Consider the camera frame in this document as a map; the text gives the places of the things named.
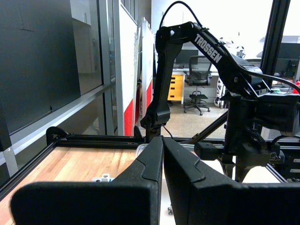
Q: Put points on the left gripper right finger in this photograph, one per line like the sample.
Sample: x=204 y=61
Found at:
x=234 y=206

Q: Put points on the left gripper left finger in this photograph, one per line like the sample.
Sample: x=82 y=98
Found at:
x=93 y=204

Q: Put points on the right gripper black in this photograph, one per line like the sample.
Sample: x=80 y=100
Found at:
x=239 y=131

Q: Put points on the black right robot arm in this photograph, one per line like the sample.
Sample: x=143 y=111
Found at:
x=211 y=50

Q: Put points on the white taskboard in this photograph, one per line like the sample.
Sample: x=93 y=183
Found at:
x=166 y=194

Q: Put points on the black slotted box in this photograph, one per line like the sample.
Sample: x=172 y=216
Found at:
x=293 y=164

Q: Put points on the small steel screw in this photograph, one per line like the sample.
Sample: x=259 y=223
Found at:
x=170 y=211

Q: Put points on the clear plastic tub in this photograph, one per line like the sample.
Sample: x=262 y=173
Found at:
x=141 y=150

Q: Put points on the white lattice structure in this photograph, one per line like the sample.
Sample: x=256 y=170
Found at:
x=220 y=91

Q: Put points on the black office chair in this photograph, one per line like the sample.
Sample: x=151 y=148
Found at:
x=198 y=79

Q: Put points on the yellow drawer cabinet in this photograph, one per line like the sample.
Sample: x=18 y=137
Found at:
x=175 y=89

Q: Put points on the black computer monitor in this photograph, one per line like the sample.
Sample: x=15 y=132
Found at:
x=288 y=58
x=185 y=57

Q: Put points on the white red partition panel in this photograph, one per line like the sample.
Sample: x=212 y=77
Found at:
x=129 y=70
x=147 y=58

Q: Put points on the black diagonal frame brace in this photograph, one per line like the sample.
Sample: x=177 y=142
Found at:
x=211 y=127

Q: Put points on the black frame cross rail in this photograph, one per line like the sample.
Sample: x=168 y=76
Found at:
x=105 y=139

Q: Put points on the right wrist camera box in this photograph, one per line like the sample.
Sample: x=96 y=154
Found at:
x=276 y=112

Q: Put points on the black frame side rail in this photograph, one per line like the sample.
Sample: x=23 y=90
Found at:
x=28 y=166

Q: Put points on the black corner bracket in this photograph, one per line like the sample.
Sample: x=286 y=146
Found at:
x=55 y=134

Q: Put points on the grey frame leg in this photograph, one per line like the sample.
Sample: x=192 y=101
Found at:
x=10 y=161

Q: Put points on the grey aluminium wall rail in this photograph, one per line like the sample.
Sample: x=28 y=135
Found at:
x=58 y=112

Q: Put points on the black frame upright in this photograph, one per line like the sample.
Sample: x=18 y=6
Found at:
x=275 y=35

